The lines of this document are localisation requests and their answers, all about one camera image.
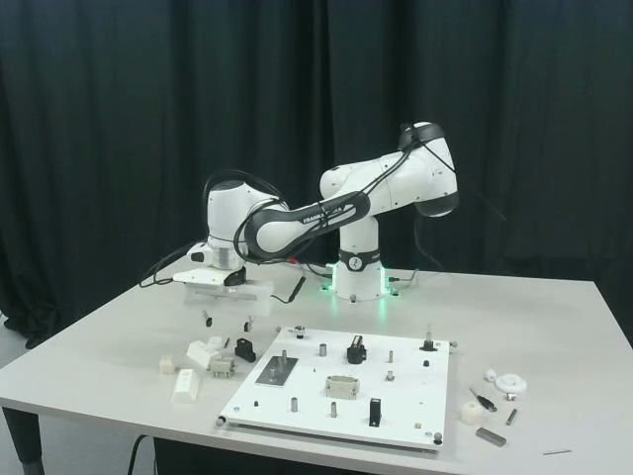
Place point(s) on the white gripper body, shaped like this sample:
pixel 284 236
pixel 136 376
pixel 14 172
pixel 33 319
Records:
pixel 232 301

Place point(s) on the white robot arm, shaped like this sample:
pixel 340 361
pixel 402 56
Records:
pixel 395 178

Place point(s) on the large metal square peg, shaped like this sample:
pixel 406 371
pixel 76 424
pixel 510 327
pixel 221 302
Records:
pixel 491 435

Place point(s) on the small metal round peg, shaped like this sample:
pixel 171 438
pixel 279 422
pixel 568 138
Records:
pixel 512 416

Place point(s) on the white medium gear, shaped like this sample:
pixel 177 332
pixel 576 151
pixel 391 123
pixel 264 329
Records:
pixel 213 341

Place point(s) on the black D-SUB plug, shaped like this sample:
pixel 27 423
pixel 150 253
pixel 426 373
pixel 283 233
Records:
pixel 244 350

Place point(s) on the white holder block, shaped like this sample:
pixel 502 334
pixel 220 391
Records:
pixel 200 353

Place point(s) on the flat white plate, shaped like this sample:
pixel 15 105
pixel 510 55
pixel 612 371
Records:
pixel 198 279

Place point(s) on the beige waterproof plug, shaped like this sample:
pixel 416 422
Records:
pixel 221 370

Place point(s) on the small white cube holder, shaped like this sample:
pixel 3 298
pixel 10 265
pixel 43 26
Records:
pixel 166 365

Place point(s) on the white long holder with holes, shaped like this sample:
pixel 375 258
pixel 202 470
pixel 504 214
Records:
pixel 184 387

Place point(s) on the white task board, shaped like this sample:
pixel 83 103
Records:
pixel 346 396

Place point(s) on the black curtain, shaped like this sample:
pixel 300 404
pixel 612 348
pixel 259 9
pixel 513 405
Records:
pixel 123 123

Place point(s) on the black table leg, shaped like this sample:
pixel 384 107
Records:
pixel 22 440

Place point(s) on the white round holder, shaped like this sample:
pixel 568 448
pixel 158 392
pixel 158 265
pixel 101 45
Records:
pixel 472 412

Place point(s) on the white small gear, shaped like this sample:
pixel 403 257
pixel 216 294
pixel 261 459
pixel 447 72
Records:
pixel 489 374

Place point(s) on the black USB plug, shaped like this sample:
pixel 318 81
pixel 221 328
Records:
pixel 484 401

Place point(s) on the white large gear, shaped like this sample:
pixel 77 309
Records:
pixel 512 384

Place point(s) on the thin metal pin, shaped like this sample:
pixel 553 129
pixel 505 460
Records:
pixel 557 451

